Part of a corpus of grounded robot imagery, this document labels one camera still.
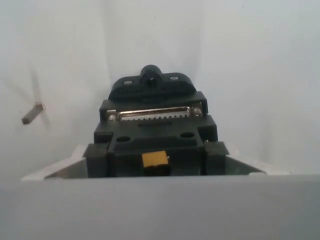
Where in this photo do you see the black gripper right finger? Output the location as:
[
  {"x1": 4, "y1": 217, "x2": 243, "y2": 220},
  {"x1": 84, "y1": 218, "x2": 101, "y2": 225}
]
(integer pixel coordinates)
[{"x1": 204, "y1": 140, "x2": 266, "y2": 176}]

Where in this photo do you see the small metal square peg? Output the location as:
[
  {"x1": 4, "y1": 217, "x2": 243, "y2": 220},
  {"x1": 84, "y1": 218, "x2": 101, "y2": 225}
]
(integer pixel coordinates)
[{"x1": 21, "y1": 100, "x2": 46, "y2": 126}]

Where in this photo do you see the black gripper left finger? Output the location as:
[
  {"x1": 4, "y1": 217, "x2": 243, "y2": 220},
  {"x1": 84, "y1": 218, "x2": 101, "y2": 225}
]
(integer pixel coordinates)
[{"x1": 21, "y1": 143, "x2": 110, "y2": 181}]

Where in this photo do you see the white task board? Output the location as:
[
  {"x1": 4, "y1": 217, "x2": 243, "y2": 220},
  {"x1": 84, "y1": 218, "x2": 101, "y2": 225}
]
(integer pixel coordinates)
[{"x1": 0, "y1": 0, "x2": 320, "y2": 181}]

